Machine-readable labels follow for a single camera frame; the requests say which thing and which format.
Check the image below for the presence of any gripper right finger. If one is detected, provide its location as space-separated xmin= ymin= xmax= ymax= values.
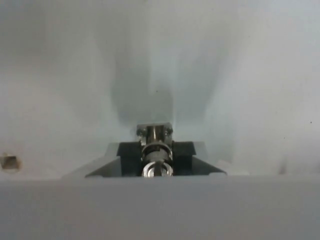
xmin=172 ymin=140 xmax=228 ymax=177

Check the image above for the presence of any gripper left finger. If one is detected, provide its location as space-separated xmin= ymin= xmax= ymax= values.
xmin=84 ymin=141 xmax=144 ymax=179

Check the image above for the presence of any white task board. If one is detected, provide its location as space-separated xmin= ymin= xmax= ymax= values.
xmin=0 ymin=0 xmax=320 ymax=183

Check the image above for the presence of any metal BNC plug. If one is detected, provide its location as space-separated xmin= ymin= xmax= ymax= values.
xmin=141 ymin=142 xmax=175 ymax=179

